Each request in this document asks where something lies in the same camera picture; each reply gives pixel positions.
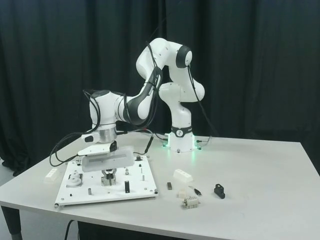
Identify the dark table leg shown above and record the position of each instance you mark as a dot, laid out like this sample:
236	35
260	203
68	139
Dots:
10	222

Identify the black curtains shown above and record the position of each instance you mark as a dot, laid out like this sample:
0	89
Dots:
50	62

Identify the beige waterproof plug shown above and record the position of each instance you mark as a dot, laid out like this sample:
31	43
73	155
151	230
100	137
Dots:
190	203

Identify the black D-SUB plug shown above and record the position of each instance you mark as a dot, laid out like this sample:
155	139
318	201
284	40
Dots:
219	191

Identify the metal bolt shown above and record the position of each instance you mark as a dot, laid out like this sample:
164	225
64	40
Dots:
127	171

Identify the white large gear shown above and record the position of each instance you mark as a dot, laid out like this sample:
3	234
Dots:
72	183

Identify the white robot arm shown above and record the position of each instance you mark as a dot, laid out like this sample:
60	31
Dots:
177	110

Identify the white medium gear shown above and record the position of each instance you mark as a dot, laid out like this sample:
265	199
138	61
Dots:
75	176

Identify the black USB plug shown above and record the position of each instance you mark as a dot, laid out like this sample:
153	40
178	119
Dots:
197	191

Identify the metal square peg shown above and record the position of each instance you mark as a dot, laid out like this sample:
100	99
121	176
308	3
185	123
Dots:
169	186
108	178

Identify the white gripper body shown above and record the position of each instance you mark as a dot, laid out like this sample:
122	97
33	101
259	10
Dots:
107	160

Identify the white task board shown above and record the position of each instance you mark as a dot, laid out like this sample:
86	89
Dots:
82	195

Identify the small white plug holder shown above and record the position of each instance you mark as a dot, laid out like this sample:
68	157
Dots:
182	193

